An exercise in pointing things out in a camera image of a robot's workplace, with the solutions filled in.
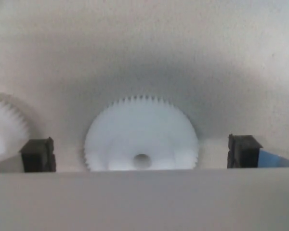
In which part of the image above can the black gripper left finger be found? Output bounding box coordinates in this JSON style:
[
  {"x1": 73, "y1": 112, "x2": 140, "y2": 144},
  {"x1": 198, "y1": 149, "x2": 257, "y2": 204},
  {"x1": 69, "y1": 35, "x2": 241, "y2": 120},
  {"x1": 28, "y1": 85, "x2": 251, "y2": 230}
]
[{"x1": 0, "y1": 136, "x2": 56, "y2": 173}]

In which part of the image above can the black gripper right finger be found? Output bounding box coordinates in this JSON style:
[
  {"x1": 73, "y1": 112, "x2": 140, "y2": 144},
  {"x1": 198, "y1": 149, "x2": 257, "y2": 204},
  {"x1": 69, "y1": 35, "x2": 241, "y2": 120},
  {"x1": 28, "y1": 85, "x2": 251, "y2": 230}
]
[{"x1": 227, "y1": 133, "x2": 289, "y2": 169}]

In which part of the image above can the white medium gear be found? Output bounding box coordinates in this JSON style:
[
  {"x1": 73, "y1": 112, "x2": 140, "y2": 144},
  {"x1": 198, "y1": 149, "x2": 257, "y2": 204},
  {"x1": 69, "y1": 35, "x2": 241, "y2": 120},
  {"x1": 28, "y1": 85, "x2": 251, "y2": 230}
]
[{"x1": 0, "y1": 92, "x2": 31, "y2": 167}]

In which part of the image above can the white large gear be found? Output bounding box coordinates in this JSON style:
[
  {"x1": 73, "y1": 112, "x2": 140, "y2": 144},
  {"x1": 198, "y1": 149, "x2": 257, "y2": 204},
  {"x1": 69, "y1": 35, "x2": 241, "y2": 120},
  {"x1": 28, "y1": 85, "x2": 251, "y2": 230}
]
[{"x1": 83, "y1": 94, "x2": 199, "y2": 172}]

